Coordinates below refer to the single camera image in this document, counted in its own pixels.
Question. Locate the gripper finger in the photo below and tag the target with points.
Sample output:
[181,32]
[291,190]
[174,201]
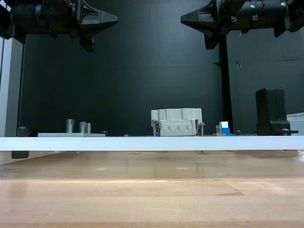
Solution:
[192,18]
[107,19]
[206,29]
[99,29]

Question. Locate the blue and white connector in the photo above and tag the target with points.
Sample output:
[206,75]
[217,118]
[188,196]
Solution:
[225,129]

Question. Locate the black metal frame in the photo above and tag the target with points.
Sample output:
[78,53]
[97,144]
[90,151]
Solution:
[225,95]

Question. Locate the black rubber foot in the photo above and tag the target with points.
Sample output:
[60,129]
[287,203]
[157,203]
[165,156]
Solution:
[20,154]

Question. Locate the grey metal fixture plate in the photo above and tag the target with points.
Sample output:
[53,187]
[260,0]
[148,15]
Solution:
[71,135]

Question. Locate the small silver socket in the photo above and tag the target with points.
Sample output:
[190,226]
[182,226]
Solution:
[218,130]

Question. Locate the white task board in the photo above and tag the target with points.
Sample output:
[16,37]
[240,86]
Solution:
[152,143]

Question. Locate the beige multi-pin connector housing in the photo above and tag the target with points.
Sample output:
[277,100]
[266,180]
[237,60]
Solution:
[177,123]

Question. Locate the black threaded screw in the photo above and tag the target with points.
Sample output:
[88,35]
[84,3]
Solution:
[22,131]

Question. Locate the black socket mount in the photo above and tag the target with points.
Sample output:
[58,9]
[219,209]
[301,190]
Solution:
[270,111]

